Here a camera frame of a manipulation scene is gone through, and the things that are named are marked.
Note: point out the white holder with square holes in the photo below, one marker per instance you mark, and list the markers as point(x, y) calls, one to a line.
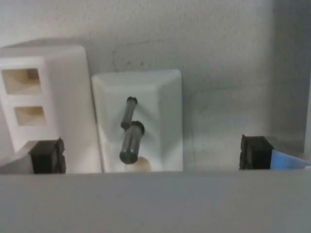
point(65, 97)

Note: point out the thin metal round peg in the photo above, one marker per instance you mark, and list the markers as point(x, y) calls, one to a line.
point(128, 111)

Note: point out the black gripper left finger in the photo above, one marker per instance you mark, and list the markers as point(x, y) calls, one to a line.
point(46, 157)

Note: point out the white holder with round holes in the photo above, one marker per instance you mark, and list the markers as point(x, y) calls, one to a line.
point(165, 116)

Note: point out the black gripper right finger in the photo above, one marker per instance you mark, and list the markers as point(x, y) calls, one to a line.
point(257, 153)

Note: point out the thick metal round peg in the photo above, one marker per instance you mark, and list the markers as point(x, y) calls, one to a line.
point(130, 143)

